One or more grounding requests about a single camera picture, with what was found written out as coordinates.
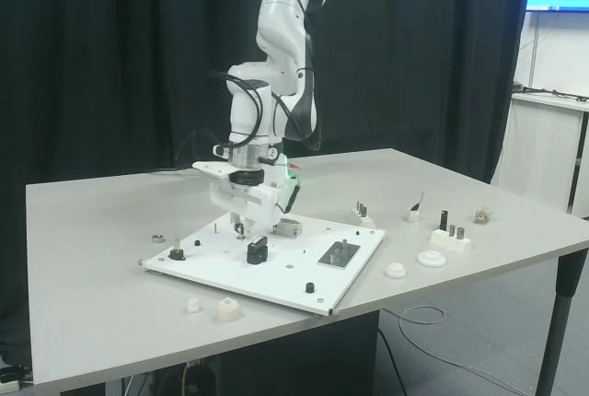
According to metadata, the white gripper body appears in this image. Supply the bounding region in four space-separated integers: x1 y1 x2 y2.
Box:
209 181 283 226

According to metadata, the thin black rod red tag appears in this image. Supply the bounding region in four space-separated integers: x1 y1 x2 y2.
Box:
274 163 304 215

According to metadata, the white task board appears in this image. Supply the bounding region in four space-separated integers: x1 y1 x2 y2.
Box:
140 212 387 318

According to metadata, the flat white mounting plate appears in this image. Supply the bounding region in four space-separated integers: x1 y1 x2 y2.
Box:
191 160 232 181

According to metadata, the white cube holder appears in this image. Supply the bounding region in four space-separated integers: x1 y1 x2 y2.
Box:
214 297 243 323

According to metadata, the white large gear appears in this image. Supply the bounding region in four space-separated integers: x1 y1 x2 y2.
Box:
416 250 446 269

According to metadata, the white round peg holder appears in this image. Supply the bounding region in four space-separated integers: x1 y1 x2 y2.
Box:
429 228 474 254

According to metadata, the black curtain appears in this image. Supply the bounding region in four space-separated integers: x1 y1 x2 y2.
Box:
0 0 538 369

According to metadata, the white cabinet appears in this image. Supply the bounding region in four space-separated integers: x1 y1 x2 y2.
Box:
491 91 589 222

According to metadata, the dark grey table leg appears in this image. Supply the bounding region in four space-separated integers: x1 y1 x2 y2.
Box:
535 248 589 396

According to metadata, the silver wrist ring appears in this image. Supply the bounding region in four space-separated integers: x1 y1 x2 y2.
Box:
225 143 269 172

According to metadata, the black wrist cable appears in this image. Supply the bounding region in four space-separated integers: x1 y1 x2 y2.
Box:
209 71 271 151

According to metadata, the thin grey floor cable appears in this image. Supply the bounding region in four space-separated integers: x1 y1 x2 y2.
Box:
398 306 553 396

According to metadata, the black floor cable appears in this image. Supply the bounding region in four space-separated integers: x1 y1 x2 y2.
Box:
376 329 404 396

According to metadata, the black forearm cable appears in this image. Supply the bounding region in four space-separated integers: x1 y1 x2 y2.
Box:
246 0 324 151

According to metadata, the black cable on cabinet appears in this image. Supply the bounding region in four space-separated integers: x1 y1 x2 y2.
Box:
511 84 589 102

